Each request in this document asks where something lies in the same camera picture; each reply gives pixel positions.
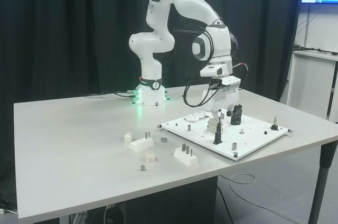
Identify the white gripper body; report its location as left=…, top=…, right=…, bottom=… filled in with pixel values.
left=202, top=85, right=240, bottom=116

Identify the black D-SUB plug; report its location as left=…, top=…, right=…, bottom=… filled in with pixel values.
left=230, top=104, right=243, bottom=126

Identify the white task board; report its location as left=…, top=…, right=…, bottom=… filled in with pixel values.
left=157, top=110, right=294, bottom=161

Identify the thin black rod red tag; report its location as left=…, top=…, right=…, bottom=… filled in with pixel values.
left=232, top=62, right=249, bottom=95

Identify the white peg holder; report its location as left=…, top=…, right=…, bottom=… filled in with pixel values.
left=128, top=138, right=155, bottom=153
left=173, top=146, right=199, bottom=167

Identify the white cabinet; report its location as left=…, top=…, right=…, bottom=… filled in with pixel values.
left=286, top=49, right=338, bottom=123

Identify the black box under table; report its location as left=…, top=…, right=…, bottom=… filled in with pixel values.
left=70, top=175, right=220, bottom=224

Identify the black table leg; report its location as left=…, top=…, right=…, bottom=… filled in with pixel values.
left=308, top=142, right=334, bottom=224

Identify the black curtain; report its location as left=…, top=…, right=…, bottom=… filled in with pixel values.
left=0, top=0, right=302, bottom=129

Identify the black plug with short cable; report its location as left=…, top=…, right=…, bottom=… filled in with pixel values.
left=213, top=122, right=222, bottom=146

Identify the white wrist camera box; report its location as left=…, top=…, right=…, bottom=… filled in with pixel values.
left=200, top=64, right=225, bottom=77

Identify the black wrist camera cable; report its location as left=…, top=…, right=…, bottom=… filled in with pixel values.
left=183, top=74, right=212, bottom=108

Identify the grey floor cable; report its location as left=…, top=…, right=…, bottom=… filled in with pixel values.
left=219, top=173, right=309, bottom=224

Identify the black floor cable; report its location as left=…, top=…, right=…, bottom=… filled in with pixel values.
left=216, top=186, right=238, bottom=224

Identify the black base cable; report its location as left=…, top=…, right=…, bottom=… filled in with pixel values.
left=88, top=90, right=139, bottom=99

